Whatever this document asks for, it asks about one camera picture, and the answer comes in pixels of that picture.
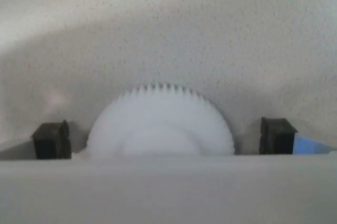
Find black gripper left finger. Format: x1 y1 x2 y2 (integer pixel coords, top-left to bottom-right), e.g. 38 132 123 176
0 119 73 161

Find white large gear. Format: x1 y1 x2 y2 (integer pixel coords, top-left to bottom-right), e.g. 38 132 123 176
85 82 235 159

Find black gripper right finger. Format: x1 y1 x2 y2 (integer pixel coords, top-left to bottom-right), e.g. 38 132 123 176
259 116 337 155

